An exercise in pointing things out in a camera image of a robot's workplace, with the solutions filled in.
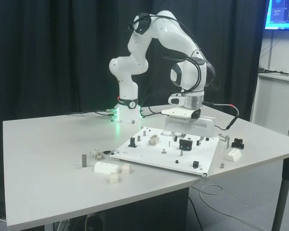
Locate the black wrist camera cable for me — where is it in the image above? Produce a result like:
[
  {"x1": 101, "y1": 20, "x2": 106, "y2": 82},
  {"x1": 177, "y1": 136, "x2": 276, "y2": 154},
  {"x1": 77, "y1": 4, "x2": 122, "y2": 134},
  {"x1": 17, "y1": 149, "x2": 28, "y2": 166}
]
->
[{"x1": 140, "y1": 90, "x2": 185, "y2": 116}]

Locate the grey table leg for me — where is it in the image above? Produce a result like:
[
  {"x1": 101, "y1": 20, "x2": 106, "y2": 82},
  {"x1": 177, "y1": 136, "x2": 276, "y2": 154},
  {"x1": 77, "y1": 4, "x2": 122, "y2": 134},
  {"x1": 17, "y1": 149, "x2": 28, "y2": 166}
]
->
[{"x1": 271, "y1": 157, "x2": 289, "y2": 231}]

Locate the white task board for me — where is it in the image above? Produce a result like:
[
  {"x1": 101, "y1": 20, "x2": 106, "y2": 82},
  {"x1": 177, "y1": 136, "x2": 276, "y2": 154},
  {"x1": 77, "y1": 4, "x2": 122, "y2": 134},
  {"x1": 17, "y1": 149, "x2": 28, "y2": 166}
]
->
[{"x1": 110, "y1": 127, "x2": 219, "y2": 179}]

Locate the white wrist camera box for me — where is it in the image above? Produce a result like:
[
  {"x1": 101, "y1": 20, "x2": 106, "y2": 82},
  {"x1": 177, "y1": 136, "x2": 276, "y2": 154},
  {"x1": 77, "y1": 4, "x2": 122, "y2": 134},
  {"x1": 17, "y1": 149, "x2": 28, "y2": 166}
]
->
[{"x1": 168, "y1": 94, "x2": 187, "y2": 106}]

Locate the black D-SUB plug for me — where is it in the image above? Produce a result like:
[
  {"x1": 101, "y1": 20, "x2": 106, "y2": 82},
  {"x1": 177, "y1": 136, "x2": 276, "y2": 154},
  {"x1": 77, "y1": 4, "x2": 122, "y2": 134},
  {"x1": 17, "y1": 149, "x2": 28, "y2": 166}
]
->
[{"x1": 231, "y1": 138, "x2": 246, "y2": 149}]

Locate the white cabinet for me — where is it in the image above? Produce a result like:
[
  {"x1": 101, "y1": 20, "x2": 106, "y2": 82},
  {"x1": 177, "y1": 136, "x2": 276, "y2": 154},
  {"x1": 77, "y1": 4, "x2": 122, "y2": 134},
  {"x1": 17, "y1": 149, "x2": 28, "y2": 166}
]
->
[{"x1": 250, "y1": 72, "x2": 289, "y2": 140}]

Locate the thin black rod on wire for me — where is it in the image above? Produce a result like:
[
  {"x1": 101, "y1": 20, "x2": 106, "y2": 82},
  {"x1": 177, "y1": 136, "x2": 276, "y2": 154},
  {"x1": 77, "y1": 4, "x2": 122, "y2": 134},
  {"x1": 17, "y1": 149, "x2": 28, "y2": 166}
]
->
[{"x1": 201, "y1": 101, "x2": 240, "y2": 131}]

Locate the black curtain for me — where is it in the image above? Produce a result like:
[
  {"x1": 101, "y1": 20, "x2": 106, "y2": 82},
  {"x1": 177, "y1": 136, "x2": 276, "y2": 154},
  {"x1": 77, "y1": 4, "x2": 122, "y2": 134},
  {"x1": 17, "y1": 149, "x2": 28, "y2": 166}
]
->
[{"x1": 0, "y1": 0, "x2": 267, "y2": 121}]

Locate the flat white mounting plate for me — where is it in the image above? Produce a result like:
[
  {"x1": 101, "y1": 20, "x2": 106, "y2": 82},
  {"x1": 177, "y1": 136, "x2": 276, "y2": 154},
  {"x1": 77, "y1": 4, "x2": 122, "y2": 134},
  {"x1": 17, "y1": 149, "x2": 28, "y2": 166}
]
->
[{"x1": 161, "y1": 106, "x2": 196, "y2": 116}]

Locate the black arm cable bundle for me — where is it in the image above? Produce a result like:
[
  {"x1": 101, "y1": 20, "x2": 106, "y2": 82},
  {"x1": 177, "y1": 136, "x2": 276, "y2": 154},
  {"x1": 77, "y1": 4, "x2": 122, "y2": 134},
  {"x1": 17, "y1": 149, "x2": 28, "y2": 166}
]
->
[{"x1": 129, "y1": 13, "x2": 218, "y2": 92}]

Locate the silver wrist ring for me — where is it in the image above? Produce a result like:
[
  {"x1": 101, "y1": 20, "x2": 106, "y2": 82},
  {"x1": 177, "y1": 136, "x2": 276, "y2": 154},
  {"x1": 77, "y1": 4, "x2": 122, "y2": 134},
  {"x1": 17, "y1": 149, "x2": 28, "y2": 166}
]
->
[{"x1": 184, "y1": 95, "x2": 204, "y2": 110}]

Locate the grey floor cable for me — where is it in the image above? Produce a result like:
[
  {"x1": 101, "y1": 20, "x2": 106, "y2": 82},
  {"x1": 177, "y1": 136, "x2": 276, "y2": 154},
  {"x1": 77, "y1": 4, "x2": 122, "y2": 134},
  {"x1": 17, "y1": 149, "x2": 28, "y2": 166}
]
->
[{"x1": 189, "y1": 184, "x2": 235, "y2": 231}]

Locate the long white peg holder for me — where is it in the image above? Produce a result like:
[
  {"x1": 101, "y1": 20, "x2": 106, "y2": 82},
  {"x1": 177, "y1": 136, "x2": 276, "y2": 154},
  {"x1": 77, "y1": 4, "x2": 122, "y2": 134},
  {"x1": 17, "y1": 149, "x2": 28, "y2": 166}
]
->
[{"x1": 93, "y1": 161, "x2": 121, "y2": 175}]

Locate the white holder with holes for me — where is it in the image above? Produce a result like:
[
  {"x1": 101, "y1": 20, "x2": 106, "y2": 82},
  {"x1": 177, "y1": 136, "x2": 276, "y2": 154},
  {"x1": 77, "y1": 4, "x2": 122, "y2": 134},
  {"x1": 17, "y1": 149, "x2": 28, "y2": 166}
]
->
[{"x1": 224, "y1": 149, "x2": 242, "y2": 163}]

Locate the blue screen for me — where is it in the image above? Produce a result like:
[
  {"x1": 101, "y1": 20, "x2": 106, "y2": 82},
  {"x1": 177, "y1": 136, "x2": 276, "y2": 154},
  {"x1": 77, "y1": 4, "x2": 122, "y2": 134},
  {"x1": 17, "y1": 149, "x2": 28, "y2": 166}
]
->
[{"x1": 264, "y1": 0, "x2": 289, "y2": 31}]

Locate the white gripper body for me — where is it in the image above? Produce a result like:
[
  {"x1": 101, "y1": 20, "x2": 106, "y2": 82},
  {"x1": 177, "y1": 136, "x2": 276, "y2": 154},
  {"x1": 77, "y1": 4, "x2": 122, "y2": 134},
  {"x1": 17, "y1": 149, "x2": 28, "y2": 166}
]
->
[{"x1": 163, "y1": 115, "x2": 217, "y2": 136}]

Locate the black base cable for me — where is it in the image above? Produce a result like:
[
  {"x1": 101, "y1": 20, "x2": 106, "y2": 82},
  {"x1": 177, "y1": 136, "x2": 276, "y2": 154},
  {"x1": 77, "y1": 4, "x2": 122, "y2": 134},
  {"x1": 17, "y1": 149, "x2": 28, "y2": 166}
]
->
[{"x1": 72, "y1": 108, "x2": 118, "y2": 119}]

